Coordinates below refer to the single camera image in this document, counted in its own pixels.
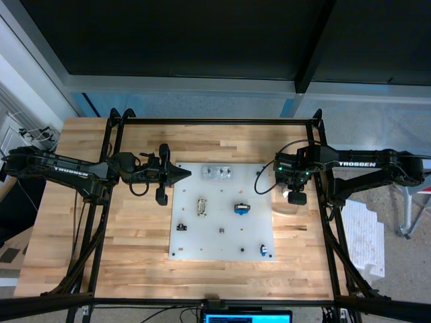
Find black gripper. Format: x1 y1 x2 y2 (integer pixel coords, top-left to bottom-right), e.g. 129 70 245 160
287 181 308 206
147 143 193 207

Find clear plastic tub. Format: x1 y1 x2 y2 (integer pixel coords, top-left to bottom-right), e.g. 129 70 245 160
271 174 301 216

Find white task board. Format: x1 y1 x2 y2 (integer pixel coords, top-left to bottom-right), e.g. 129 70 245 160
168 162 276 262

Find grey metal stand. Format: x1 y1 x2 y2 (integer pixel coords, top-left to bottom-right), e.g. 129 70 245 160
393 183 431 240

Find laptop screen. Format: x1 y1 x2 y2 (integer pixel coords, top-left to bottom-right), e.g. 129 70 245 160
201 310 293 323

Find black computer monitor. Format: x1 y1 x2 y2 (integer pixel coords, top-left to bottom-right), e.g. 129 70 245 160
0 176 46 245

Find cardboard box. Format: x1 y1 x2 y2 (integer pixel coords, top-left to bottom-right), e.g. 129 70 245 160
0 225 34 270

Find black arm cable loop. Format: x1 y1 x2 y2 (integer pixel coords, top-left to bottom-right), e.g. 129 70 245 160
129 181 150 197
254 157 284 195

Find black aluminium frame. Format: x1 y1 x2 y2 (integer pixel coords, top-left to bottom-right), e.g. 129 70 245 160
0 107 431 323

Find white coiled cable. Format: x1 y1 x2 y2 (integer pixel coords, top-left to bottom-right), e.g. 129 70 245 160
18 126 57 142

